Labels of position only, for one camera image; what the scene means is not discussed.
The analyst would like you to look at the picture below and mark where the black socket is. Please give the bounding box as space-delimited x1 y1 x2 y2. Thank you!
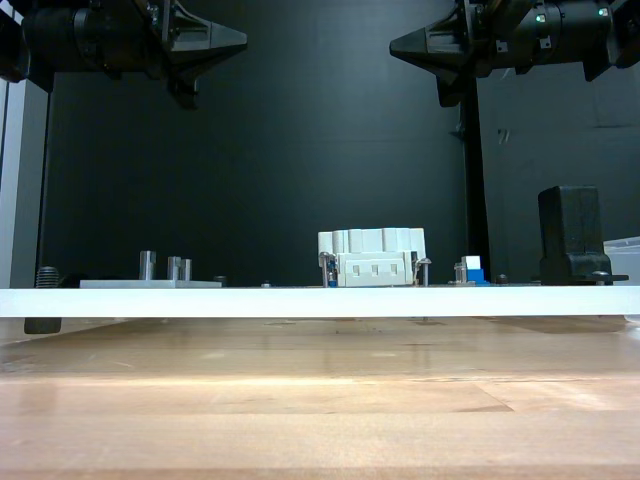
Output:
529 184 630 287

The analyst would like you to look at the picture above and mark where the small blue white connector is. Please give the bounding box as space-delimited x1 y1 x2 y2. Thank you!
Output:
462 254 486 285

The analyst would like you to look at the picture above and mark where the clear plastic tub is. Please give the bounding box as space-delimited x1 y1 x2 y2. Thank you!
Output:
602 238 640 331

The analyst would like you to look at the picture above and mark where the grey metal plate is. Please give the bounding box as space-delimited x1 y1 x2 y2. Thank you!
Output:
79 279 225 290

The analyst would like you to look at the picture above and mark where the white task board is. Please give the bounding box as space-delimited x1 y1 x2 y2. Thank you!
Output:
0 287 640 320

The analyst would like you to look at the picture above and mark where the black rubber foot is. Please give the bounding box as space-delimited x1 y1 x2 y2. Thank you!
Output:
23 317 63 335

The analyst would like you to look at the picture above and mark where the black metal frame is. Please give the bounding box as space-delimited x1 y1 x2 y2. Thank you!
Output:
448 74 492 286

